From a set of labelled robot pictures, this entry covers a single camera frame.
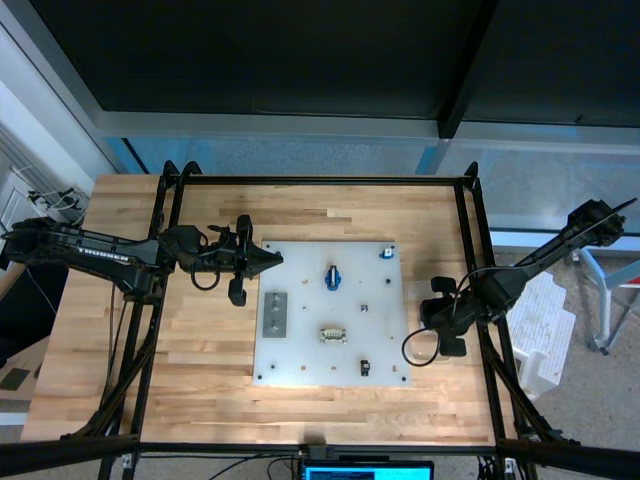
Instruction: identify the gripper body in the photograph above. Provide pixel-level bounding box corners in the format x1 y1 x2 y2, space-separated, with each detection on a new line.
432 277 489 359
219 215 255 307

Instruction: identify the clear plastic tub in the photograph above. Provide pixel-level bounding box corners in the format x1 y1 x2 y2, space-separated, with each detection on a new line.
404 278 454 369

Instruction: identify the grey metal plate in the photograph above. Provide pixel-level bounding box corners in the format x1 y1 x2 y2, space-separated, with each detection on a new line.
261 291 290 340

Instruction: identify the white foam packing block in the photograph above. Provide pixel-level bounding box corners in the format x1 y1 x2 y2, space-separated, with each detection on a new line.
502 273 577 402

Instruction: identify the white task board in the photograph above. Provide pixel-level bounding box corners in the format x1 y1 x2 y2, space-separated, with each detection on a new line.
253 239 410 389

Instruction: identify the grey metal tube stand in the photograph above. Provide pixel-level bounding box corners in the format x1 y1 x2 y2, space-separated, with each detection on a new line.
569 244 640 357

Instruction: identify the laptop screen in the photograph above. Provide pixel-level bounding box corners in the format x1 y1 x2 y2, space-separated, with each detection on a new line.
299 459 435 480

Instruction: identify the small black pad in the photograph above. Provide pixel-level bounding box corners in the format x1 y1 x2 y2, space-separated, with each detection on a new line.
0 367 29 394

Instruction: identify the black aluminium frame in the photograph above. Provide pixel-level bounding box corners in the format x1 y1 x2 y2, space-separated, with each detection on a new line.
0 159 640 480

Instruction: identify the black table-level camera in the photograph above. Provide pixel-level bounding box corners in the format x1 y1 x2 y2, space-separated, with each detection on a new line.
305 438 335 460

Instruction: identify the white cable bundle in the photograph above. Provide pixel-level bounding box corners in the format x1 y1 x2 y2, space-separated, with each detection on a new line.
24 184 86 214

